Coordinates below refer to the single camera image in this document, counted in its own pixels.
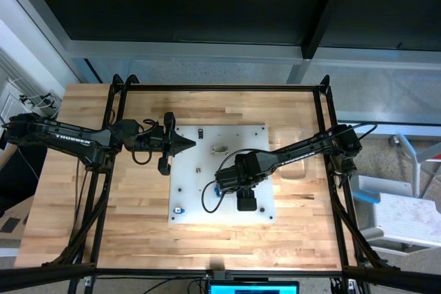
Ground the cardboard box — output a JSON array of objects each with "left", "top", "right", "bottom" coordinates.
[{"left": 0, "top": 196, "right": 35, "bottom": 240}]

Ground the black metal frame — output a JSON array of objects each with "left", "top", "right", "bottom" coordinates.
[{"left": 0, "top": 73, "right": 441, "bottom": 294}]

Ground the grey step stool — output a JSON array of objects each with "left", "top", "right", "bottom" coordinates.
[{"left": 353, "top": 134, "right": 441, "bottom": 257}]

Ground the black table-level camera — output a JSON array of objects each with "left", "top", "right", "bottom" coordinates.
[{"left": 210, "top": 262, "right": 227, "bottom": 280}]

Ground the white cable bundle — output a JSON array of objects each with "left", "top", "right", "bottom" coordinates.
[{"left": 19, "top": 92, "right": 58, "bottom": 109}]

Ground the white board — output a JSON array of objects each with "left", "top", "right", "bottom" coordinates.
[{"left": 167, "top": 123, "right": 278, "bottom": 225}]

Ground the clear plastic tub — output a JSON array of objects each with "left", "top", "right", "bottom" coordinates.
[{"left": 274, "top": 127, "right": 309, "bottom": 182}]

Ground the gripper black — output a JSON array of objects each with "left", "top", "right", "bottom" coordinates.
[
  {"left": 236, "top": 189, "right": 258, "bottom": 212},
  {"left": 147, "top": 112, "right": 196, "bottom": 175}
]

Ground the blue-edged laptop screen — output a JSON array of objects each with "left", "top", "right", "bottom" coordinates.
[{"left": 207, "top": 280, "right": 300, "bottom": 294}]

